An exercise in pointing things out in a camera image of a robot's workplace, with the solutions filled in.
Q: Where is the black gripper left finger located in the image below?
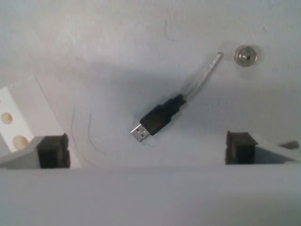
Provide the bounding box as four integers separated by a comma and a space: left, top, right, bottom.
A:
0, 133, 71, 170

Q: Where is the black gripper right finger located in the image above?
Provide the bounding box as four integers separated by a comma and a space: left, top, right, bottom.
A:
225, 130, 297, 166

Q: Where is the white three-hole peg holder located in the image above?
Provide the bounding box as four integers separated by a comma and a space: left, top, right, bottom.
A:
0, 75, 64, 154

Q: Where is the black USB plug clear cable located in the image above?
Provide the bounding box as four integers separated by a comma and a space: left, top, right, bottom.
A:
130, 51, 224, 144

